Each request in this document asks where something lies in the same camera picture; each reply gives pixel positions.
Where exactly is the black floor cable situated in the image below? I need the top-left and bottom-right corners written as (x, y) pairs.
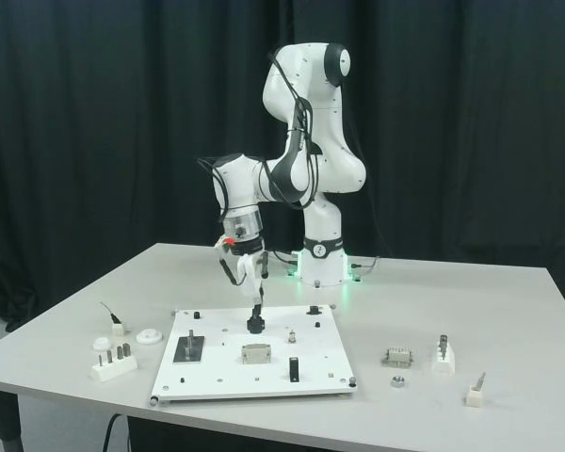
top-left (102, 412), bottom-right (129, 452)

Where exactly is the white round peg holder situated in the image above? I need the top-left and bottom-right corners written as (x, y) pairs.
top-left (431, 352), bottom-right (458, 377)

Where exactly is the white task board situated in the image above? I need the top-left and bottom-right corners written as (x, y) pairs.
top-left (149, 303), bottom-right (359, 407)

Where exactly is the black USB plug with cable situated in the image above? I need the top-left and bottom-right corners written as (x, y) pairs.
top-left (98, 300), bottom-right (123, 327)

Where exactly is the white medium gear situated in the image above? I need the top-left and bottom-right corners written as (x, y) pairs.
top-left (91, 337), bottom-right (114, 360)

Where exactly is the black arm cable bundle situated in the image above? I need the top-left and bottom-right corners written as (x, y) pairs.
top-left (196, 51), bottom-right (326, 213)

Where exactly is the silver wrist ring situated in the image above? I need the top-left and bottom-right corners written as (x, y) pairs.
top-left (221, 209), bottom-right (264, 242)

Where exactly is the metal waterproof plug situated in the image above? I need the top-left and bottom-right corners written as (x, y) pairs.
top-left (379, 347), bottom-right (416, 368)

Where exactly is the thin black rod red tag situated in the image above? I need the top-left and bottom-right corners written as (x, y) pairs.
top-left (218, 234), bottom-right (246, 287)

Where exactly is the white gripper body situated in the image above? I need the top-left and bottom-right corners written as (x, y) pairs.
top-left (237, 252), bottom-right (266, 299)

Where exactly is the black table leg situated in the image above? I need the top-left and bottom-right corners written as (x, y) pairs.
top-left (0, 386), bottom-right (21, 452)

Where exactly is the black curtain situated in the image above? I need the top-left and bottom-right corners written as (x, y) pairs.
top-left (0, 0), bottom-right (565, 333)

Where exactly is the black base cable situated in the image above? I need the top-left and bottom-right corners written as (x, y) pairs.
top-left (268, 248), bottom-right (299, 266)

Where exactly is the black control cabinet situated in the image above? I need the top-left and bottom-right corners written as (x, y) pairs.
top-left (126, 413), bottom-right (321, 452)

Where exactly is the white square peg holder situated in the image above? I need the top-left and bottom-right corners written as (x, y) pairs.
top-left (89, 355), bottom-right (138, 383)

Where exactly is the white large gear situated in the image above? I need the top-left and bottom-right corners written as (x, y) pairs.
top-left (135, 328), bottom-right (165, 347)

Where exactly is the grey base cable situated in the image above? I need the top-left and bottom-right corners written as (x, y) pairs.
top-left (350, 255), bottom-right (381, 283)

